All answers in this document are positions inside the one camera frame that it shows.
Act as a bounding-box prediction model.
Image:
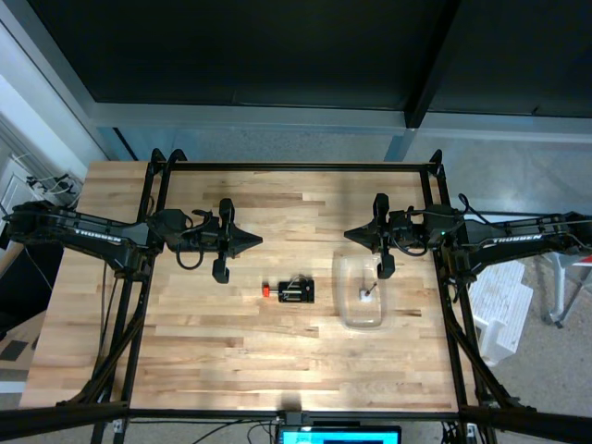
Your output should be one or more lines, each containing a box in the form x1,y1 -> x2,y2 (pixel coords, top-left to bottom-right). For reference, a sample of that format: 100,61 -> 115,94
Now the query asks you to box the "white styrofoam packing block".
467,260 -> 534,367

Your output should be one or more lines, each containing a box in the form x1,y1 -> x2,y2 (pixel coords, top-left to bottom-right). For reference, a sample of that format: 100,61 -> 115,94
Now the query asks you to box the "black vise with red knob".
261,276 -> 317,305

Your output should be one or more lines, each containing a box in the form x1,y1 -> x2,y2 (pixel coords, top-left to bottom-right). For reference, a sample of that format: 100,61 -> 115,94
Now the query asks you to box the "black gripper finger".
343,218 -> 376,237
343,235 -> 376,254
232,240 -> 265,258
232,223 -> 265,241

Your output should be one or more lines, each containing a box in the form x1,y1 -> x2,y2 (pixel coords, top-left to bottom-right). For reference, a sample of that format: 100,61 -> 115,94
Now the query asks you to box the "clear plastic tub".
332,253 -> 388,331

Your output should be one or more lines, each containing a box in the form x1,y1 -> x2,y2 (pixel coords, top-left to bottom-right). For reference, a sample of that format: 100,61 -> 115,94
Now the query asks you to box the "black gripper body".
373,193 -> 396,281
196,197 -> 237,285

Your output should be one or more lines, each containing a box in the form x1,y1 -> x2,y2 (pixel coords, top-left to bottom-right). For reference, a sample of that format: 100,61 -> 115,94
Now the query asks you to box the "brown cardboard box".
0,310 -> 47,371

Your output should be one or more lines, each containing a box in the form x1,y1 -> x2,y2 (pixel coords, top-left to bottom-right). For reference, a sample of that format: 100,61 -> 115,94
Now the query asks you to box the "blue laptop screen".
276,425 -> 402,444

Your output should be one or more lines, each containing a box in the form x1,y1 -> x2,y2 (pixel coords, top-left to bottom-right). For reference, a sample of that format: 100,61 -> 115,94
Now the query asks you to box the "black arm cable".
175,208 -> 218,271
390,192 -> 491,256

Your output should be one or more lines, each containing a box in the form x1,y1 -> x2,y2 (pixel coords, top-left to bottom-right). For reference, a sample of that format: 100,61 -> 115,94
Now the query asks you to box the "black and white cable bundle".
25,171 -> 80,198

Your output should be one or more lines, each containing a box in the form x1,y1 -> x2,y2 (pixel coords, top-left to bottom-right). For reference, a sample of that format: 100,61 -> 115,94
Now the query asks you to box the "grey metal stand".
540,249 -> 592,330

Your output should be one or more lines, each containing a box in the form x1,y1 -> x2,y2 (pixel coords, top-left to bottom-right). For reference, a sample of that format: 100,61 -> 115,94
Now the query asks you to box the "black metal frame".
0,147 -> 592,444

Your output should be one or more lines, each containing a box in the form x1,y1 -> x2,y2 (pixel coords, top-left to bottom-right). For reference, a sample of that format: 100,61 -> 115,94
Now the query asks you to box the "black table camera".
276,406 -> 310,427

